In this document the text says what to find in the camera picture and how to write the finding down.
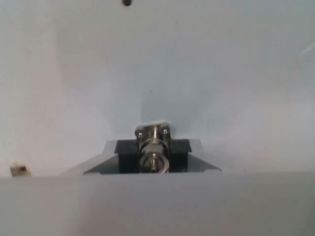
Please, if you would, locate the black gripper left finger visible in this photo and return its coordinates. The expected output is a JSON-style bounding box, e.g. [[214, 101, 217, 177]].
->
[[60, 139, 140, 176]]

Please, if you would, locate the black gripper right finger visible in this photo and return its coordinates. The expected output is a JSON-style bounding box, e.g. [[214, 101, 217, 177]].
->
[[169, 139, 223, 174]]

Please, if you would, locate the metal BNC plug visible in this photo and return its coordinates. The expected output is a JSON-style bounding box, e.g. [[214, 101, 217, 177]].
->
[[138, 139, 171, 174]]

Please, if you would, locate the white task board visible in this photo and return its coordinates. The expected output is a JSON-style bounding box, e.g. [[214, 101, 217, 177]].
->
[[0, 0, 315, 179]]

